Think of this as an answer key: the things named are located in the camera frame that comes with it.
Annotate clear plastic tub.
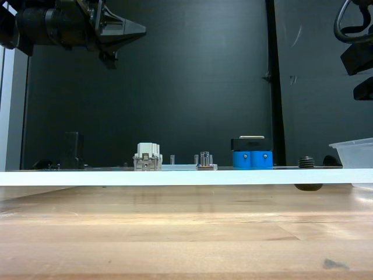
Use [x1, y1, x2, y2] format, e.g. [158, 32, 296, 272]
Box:
[328, 136, 373, 189]

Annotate black threaded stud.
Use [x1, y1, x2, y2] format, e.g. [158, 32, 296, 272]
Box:
[298, 156, 316, 169]

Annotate black socket block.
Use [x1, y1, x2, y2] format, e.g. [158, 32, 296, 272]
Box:
[60, 131, 87, 169]

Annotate white and grey connector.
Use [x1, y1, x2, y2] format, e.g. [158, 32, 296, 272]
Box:
[132, 142, 163, 172]

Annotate black connector housing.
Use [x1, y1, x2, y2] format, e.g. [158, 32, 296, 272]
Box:
[230, 135, 274, 152]

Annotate white board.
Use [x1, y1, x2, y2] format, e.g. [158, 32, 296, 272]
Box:
[0, 165, 373, 187]

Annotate clear plastic bar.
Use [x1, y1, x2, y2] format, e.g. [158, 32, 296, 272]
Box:
[161, 164, 198, 172]

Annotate small metal clamp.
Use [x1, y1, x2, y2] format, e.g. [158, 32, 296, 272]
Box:
[195, 150, 219, 171]

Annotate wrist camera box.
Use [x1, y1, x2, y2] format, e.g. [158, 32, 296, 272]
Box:
[340, 42, 373, 77]

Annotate black cable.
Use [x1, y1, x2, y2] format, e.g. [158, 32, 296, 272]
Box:
[333, 0, 373, 42]

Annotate black frame post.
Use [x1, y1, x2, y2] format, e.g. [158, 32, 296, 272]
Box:
[262, 0, 288, 166]

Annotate blue mount block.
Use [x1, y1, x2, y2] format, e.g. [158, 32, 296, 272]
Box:
[232, 150, 274, 170]

